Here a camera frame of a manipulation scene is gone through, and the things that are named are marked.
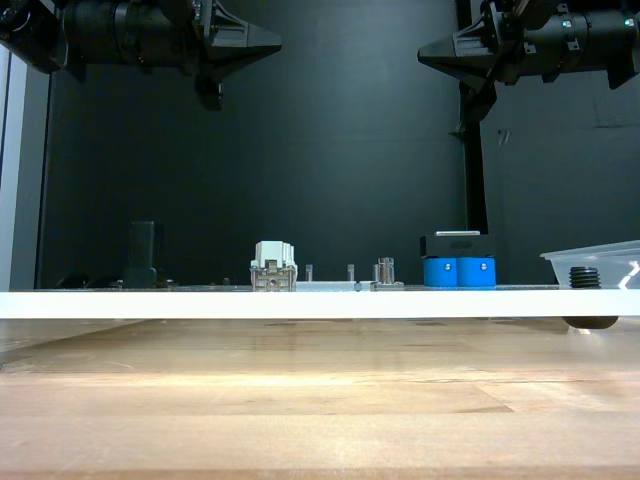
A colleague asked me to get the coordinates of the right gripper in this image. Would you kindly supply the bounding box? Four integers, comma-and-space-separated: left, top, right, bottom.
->
417, 0, 527, 122

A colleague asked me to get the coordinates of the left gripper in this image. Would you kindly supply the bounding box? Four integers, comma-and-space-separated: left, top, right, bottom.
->
189, 0, 284, 112

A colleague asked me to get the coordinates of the beige many-pin connector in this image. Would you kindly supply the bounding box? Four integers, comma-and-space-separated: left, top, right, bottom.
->
248, 240, 300, 293

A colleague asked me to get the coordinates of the black block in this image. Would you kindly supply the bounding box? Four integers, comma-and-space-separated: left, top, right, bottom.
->
419, 229, 498, 262

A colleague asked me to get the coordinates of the blue socket block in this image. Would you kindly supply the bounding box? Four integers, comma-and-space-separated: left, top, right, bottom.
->
457, 256, 498, 289
422, 257, 459, 289

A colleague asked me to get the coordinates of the black threaded stud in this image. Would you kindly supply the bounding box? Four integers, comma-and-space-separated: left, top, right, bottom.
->
569, 265, 603, 289

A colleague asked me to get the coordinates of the clear plastic container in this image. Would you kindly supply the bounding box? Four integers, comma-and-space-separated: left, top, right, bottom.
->
539, 239, 640, 291

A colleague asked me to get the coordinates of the white task board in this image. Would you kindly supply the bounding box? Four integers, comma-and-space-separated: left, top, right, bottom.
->
0, 282, 640, 330

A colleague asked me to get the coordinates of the black frame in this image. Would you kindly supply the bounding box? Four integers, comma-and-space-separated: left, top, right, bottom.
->
448, 0, 490, 236

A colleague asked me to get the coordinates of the tall black post fitting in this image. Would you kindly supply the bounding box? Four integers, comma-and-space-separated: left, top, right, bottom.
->
123, 219, 161, 289

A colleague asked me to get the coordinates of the steel slotted post fitting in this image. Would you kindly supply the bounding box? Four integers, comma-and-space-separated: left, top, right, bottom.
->
371, 255, 406, 292

